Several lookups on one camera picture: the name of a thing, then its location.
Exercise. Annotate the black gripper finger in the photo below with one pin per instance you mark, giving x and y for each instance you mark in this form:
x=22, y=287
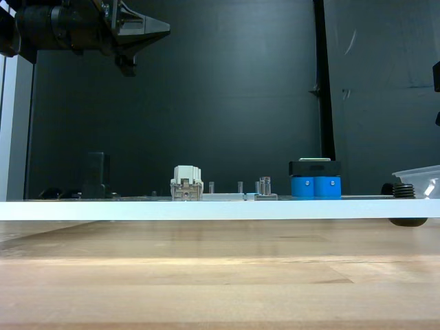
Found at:
x=154, y=27
x=151, y=43

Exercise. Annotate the beige connector housing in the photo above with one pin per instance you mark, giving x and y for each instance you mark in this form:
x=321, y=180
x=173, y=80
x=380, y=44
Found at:
x=185, y=178

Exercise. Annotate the clear plastic tub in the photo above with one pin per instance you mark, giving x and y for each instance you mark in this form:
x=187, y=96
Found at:
x=423, y=175

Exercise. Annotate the black knurled knob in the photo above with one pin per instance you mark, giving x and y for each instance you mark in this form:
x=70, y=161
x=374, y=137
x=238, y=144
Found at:
x=405, y=190

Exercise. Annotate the black rubber foot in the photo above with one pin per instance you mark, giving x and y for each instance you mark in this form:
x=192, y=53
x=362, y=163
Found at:
x=408, y=222

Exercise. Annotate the black holder block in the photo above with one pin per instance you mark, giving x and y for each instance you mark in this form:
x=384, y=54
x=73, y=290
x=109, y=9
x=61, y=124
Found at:
x=309, y=169

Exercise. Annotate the aluminium bar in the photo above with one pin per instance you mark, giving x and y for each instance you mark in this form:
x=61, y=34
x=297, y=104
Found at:
x=223, y=197

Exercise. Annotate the black board screw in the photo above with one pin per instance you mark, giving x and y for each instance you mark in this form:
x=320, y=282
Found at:
x=72, y=194

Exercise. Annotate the white task board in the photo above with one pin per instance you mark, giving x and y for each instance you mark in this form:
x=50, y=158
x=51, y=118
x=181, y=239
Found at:
x=220, y=210

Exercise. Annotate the metal cylindrical plug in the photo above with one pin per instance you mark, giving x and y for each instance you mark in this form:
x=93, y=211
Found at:
x=265, y=185

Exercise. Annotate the black socket mount block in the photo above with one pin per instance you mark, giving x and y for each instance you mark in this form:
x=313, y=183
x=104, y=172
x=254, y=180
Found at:
x=96, y=175

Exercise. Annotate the light grey vertical post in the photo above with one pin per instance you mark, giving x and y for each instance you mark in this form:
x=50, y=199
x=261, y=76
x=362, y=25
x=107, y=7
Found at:
x=13, y=137

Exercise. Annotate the blue mount block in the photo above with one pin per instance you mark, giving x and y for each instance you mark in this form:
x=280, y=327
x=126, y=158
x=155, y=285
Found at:
x=302, y=189
x=328, y=190

